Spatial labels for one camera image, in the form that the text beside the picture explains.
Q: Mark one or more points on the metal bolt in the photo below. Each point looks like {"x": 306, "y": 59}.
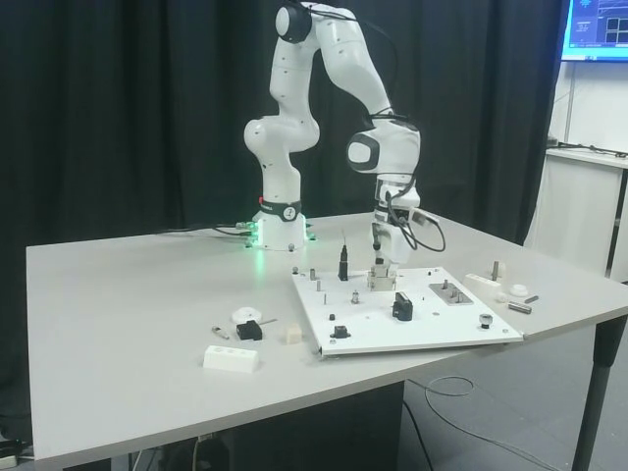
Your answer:
{"x": 485, "y": 321}

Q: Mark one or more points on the long white holder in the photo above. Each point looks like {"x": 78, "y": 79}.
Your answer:
{"x": 481, "y": 285}

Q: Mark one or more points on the white task board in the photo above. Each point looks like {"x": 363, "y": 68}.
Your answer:
{"x": 373, "y": 324}

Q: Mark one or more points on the black table leg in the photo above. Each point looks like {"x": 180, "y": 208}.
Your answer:
{"x": 596, "y": 392}

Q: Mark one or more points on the metal BNC plug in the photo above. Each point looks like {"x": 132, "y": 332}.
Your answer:
{"x": 354, "y": 298}

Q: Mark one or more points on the black slender plug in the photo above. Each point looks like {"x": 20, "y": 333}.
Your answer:
{"x": 344, "y": 267}

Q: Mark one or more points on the white cabinet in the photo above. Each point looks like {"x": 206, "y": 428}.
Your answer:
{"x": 579, "y": 211}

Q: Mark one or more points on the blue screen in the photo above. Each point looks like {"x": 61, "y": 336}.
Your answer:
{"x": 598, "y": 29}

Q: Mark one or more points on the white medium gear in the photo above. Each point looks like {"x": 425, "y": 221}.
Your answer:
{"x": 517, "y": 290}

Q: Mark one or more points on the dark metal round peg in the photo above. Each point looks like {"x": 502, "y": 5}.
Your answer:
{"x": 520, "y": 307}

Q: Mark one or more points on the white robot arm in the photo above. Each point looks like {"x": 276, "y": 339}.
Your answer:
{"x": 289, "y": 73}

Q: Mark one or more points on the white large gear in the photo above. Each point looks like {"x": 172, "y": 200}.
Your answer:
{"x": 246, "y": 314}

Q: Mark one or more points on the black D-SUB plug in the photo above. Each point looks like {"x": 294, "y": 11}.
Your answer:
{"x": 247, "y": 331}

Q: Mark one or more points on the flat metal square peg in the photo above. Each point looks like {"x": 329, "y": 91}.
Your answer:
{"x": 532, "y": 297}

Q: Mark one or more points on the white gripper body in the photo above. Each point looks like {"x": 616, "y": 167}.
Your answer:
{"x": 395, "y": 240}

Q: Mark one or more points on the white small gear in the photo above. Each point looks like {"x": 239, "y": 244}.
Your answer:
{"x": 502, "y": 296}

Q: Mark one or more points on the white camera box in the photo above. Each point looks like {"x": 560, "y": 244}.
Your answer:
{"x": 383, "y": 195}

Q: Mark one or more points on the metal USB plug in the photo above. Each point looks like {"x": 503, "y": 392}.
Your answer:
{"x": 221, "y": 332}

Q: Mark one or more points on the small beige cube holder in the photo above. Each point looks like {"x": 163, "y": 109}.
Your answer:
{"x": 290, "y": 334}

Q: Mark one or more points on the white holder with three holes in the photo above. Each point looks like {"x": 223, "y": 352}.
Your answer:
{"x": 230, "y": 362}

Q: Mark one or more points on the black curtain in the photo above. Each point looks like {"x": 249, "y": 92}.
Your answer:
{"x": 122, "y": 98}

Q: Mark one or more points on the grey metal round peg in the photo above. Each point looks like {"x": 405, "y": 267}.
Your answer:
{"x": 495, "y": 270}

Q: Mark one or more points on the black under-table cabinet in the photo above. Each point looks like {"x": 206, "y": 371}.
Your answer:
{"x": 270, "y": 432}

